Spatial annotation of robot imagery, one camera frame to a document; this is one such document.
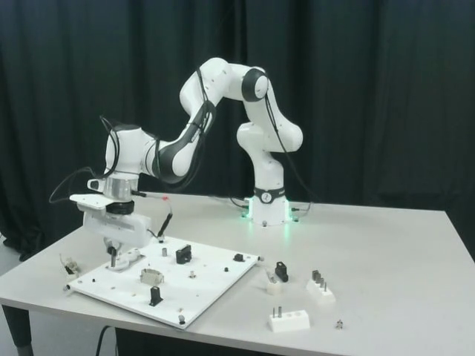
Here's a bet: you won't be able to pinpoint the black curtains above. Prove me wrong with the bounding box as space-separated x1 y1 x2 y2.
0 0 475 261

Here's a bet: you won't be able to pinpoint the black forearm cable bundle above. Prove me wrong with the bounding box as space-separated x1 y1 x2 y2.
99 67 220 187

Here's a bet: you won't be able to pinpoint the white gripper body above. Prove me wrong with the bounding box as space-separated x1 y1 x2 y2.
82 208 153 248

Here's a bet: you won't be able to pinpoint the white square peg holder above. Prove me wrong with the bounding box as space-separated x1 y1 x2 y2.
305 277 337 306

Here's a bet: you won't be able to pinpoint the black table leg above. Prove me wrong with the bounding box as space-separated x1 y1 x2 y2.
1 305 31 356

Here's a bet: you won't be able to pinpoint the white task board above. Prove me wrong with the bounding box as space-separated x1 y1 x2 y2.
65 237 259 331

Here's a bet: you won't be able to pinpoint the black shoulder cable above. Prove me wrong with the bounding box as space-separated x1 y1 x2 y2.
263 90 315 215

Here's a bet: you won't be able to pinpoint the black base cable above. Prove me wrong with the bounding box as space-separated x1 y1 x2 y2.
229 196 251 219

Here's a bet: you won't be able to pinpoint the white round peg holder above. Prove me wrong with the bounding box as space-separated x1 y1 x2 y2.
266 307 311 333

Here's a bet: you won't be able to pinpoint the black floor cable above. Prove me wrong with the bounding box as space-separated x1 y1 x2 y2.
96 326 120 356

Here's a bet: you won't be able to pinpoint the thin black rod on wire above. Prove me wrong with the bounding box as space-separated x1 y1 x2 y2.
133 190 174 240

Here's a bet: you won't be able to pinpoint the flat white mounting plate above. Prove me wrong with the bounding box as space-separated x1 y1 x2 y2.
69 193 114 211

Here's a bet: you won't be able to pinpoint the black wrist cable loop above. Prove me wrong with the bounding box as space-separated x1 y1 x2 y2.
49 166 109 205

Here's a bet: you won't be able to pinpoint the plug with short cable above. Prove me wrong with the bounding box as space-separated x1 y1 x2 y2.
59 253 80 280

